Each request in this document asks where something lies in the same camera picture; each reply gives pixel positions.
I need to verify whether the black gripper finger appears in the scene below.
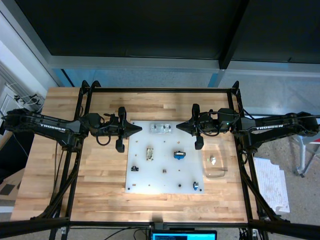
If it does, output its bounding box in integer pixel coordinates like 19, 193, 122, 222
124, 128, 143, 140
175, 117, 193, 128
175, 126, 193, 137
124, 120, 143, 130

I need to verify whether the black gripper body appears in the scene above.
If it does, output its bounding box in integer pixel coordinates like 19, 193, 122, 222
101, 106, 127, 153
191, 104, 220, 151

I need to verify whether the blue black D-sub connector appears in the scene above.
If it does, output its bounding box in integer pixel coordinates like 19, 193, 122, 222
173, 150, 187, 161

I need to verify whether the beige connector housing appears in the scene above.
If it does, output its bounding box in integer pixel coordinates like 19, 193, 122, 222
145, 146, 155, 162

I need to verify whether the aluminium clamp block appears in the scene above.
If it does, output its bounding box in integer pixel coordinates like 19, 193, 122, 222
149, 122, 173, 135

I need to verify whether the white task board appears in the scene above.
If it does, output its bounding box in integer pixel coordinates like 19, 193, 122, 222
124, 120, 205, 195

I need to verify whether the clear plastic tub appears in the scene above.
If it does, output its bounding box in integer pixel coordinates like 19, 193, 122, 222
201, 138, 230, 181

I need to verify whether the white foam pad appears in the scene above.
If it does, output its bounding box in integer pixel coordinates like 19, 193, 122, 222
252, 156, 291, 214

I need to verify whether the laptop screen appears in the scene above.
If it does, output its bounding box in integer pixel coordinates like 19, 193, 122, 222
149, 229, 218, 240

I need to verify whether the grey metal stand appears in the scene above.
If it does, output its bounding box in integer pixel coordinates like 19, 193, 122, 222
289, 134, 320, 179

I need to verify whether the red white object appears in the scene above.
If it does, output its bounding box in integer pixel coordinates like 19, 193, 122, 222
309, 129, 320, 146

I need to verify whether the cardboard box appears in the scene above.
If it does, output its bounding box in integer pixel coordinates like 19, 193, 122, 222
0, 166, 26, 201

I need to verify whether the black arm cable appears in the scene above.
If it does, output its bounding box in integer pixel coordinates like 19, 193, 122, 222
95, 133, 113, 147
199, 109, 222, 120

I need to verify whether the black metal frame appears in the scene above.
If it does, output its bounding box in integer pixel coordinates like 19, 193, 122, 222
0, 79, 320, 240

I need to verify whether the black vertical post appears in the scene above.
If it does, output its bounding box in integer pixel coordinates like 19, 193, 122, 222
218, 0, 251, 70

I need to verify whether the black white cable bundle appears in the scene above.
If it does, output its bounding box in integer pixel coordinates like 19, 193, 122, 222
13, 93, 42, 107

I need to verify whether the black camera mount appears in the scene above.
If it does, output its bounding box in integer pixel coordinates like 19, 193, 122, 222
149, 216, 171, 230

